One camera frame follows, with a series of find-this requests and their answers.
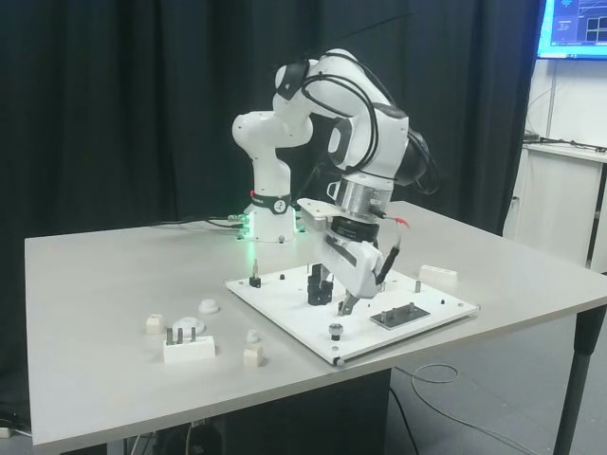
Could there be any white cabinet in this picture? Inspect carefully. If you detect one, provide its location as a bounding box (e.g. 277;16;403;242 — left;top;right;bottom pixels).
502;140;607;275

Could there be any grey floor cable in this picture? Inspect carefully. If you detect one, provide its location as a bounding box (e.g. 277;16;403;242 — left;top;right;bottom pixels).
393;363;481;455

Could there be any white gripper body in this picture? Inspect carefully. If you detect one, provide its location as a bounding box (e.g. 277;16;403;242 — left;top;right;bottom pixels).
315;234;385;300

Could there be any black curtain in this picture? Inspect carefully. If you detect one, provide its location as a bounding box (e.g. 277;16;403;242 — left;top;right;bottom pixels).
0;0;541;241

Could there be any black table leg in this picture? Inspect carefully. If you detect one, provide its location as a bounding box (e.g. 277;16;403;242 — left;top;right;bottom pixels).
565;310;604;455

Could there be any thin black rod red tag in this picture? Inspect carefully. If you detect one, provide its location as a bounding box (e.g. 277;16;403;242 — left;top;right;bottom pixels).
374;215;410;287

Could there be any black base cable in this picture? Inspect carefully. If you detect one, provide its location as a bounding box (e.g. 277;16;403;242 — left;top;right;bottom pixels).
156;215;250;231

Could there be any black D-SUB plug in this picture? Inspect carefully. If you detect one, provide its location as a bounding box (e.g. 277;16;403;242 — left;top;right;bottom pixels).
306;277;332;306

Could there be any white task board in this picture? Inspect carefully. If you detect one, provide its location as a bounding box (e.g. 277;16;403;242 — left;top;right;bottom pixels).
224;263;479;367

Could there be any white holder with empty holes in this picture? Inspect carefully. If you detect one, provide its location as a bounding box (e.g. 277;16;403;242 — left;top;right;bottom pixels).
417;264;459;285

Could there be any blue screen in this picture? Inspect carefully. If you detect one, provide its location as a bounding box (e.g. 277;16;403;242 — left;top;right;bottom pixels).
538;0;607;61

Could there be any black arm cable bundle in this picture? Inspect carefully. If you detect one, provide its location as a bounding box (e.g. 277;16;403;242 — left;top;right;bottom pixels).
298;56;440;200

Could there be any white large gear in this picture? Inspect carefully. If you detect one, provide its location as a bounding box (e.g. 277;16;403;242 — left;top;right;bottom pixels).
171;316;206;338

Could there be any white peg holder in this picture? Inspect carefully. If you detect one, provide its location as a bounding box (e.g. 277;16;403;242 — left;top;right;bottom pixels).
162;334;219;365

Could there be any flat white camera plate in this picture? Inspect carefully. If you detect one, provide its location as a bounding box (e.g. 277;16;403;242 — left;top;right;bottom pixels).
297;197;340;222

